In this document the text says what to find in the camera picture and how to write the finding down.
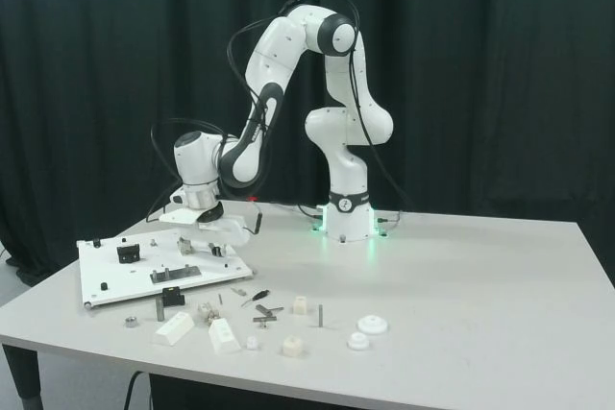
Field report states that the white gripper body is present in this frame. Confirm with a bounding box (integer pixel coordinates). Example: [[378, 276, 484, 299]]
[[191, 216, 252, 246]]

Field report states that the beige connector plug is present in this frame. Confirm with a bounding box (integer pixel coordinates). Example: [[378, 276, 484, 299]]
[[198, 301, 222, 323]]

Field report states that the black block plug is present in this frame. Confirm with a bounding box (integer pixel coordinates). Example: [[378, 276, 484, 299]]
[[160, 286, 186, 309]]

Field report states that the white long holder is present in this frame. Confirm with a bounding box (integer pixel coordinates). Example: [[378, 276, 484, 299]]
[[153, 312, 196, 347], [207, 316, 241, 356]]

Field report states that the white task board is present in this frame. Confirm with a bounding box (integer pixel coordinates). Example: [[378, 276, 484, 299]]
[[76, 231, 255, 309]]

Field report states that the white large gear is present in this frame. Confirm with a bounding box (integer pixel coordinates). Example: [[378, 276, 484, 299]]
[[357, 314, 388, 336]]

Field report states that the black table leg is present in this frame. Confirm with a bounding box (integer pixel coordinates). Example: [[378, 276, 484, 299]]
[[2, 345, 42, 410]]

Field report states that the black curtain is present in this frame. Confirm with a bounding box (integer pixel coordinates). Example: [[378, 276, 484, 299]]
[[0, 0, 615, 277]]

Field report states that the black floor cable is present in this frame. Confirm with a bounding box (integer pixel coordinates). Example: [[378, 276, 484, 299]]
[[125, 370, 150, 410]]

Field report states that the black cable bundle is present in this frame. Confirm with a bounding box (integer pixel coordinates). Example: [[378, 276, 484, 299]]
[[146, 0, 414, 238]]

